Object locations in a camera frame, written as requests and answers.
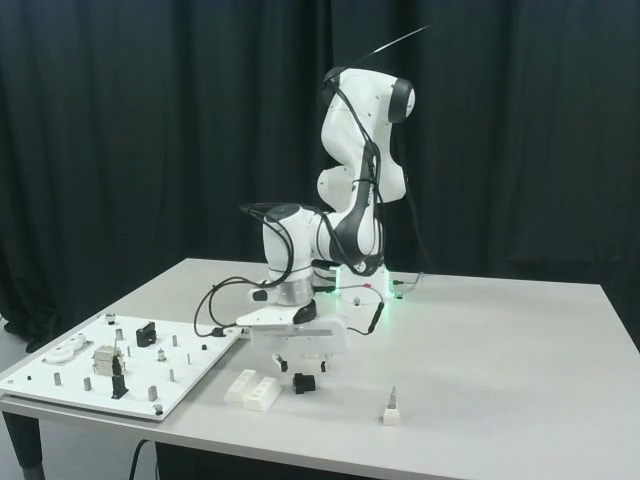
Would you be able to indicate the black curtain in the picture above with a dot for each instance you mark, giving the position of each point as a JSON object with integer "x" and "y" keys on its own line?
{"x": 150, "y": 125}

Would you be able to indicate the white task board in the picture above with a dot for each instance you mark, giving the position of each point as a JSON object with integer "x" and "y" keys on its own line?
{"x": 190, "y": 365}

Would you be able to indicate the grey waterproof plug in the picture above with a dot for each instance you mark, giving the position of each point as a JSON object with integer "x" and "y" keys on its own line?
{"x": 106, "y": 360}

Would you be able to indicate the black upright plug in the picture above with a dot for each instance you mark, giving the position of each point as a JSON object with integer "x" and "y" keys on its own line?
{"x": 118, "y": 377}

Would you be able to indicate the pale grey table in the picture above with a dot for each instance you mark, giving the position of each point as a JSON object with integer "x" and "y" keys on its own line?
{"x": 475, "y": 350}

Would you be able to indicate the white large gear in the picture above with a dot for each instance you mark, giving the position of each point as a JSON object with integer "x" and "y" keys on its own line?
{"x": 59, "y": 356}

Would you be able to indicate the metal BNC plug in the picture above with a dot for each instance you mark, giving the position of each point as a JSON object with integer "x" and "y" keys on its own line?
{"x": 161, "y": 355}

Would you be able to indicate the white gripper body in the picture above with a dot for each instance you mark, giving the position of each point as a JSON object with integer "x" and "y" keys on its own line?
{"x": 320, "y": 345}

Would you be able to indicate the small white peg holder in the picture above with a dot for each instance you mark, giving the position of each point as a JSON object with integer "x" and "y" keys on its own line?
{"x": 391, "y": 415}

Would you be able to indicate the white medium gear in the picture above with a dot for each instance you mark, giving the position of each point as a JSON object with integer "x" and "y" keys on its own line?
{"x": 75, "y": 346}

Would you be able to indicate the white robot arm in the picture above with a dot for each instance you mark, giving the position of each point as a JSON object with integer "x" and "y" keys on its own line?
{"x": 345, "y": 130}

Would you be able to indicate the black D-SUB plug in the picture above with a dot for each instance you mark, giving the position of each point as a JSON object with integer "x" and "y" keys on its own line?
{"x": 146, "y": 336}

